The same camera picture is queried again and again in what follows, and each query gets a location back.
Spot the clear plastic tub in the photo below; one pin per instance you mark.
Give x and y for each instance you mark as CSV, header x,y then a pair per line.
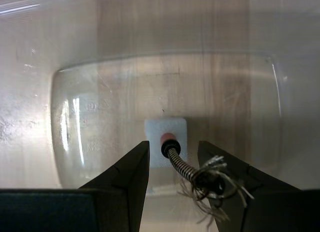
x,y
100,96

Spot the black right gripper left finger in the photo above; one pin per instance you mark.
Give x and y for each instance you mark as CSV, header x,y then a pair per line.
x,y
112,204

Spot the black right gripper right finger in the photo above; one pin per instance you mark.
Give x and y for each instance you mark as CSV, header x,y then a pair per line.
x,y
275,209

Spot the white foam block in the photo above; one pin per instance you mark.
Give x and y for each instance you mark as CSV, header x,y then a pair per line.
x,y
155,131

